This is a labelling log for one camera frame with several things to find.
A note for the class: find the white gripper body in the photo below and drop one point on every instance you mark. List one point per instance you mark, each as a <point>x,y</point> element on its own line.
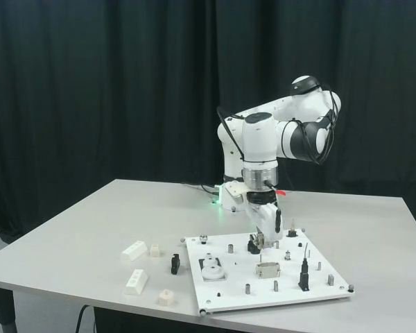
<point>268,222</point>

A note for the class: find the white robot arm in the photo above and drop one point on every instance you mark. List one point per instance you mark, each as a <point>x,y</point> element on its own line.
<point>260,138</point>

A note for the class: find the black rod with red tag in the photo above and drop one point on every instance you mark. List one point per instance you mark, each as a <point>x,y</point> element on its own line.
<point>278,220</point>

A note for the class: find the grey upright plug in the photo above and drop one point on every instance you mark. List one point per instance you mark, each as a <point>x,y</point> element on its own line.
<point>292,229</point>

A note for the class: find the metal BNC plug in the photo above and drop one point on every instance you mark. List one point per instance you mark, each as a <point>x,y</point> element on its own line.
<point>288,255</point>

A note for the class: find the white task board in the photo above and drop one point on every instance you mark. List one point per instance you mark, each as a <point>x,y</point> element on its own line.
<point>263,277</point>

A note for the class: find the white small gear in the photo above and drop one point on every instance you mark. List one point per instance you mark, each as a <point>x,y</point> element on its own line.
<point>209,256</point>

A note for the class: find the metal bolt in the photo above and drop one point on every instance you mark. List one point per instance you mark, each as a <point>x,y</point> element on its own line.
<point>203,238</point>

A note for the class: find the white medium gear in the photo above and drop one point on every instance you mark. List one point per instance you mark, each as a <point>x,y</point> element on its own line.
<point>211,266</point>

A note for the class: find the white large gear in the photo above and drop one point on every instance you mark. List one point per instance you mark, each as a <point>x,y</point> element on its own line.
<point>213,276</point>

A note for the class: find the metal square peg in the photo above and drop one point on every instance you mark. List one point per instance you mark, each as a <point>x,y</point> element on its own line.
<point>331,279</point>

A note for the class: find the black D-SUB plug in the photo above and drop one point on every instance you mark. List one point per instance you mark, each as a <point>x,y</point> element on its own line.
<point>174,264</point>

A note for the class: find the small white cube holder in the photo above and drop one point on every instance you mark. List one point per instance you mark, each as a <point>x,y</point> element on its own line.
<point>166,297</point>
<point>155,250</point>

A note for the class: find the long white holder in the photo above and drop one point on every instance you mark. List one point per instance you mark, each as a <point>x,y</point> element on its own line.
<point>133,250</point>
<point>136,282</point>

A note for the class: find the black curtain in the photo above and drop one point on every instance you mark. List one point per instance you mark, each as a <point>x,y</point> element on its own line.
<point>90,69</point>

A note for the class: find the black table leg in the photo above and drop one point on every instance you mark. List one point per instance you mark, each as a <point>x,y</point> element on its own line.
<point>1,308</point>

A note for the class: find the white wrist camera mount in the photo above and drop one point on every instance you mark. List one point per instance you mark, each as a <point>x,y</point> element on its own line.
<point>236,189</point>

